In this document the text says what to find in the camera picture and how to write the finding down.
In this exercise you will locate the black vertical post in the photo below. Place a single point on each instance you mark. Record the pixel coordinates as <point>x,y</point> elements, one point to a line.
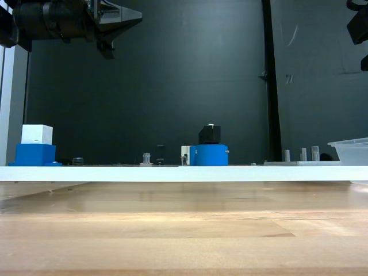
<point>271,86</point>

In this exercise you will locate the white connector housing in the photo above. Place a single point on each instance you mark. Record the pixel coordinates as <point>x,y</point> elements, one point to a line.
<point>184,151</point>

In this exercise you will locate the white taskboard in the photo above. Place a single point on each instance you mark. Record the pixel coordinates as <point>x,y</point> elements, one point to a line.
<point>184,174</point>

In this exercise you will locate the blue square socket base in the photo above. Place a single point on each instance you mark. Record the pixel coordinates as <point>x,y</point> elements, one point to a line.
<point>31,155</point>

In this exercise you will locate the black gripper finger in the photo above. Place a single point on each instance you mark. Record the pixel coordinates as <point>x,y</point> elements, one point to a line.
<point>106,47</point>
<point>126,17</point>
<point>365,63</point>

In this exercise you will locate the medium metal peg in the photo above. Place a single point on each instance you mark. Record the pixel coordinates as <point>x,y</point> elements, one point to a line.
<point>304,153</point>

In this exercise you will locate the thin metal peg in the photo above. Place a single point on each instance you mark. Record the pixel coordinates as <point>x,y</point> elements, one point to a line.
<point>287,155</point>

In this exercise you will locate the black knurled screw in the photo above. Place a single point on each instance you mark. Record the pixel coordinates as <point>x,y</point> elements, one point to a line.
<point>78,161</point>

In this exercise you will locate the black round knob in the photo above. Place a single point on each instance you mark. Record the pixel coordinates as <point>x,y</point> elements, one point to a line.
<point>326,157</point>

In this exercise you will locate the clear plastic tub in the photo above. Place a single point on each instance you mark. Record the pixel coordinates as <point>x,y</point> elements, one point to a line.
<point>353,152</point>

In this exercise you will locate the thick metal peg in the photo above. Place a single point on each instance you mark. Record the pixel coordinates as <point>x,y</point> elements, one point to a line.
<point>315,153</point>

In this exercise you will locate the black block plug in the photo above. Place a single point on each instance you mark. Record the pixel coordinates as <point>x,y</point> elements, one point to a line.
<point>208,135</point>

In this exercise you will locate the white cube block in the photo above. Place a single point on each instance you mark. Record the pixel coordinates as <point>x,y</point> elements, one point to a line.
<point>36,133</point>

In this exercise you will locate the grey metal plate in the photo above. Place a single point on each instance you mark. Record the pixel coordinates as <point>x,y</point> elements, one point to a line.
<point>302,163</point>

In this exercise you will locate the grey metal post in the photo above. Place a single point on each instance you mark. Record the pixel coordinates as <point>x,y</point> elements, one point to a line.
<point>7,115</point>

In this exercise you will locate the blue round socket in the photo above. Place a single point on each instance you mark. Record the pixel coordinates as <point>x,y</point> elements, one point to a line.
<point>210,155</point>

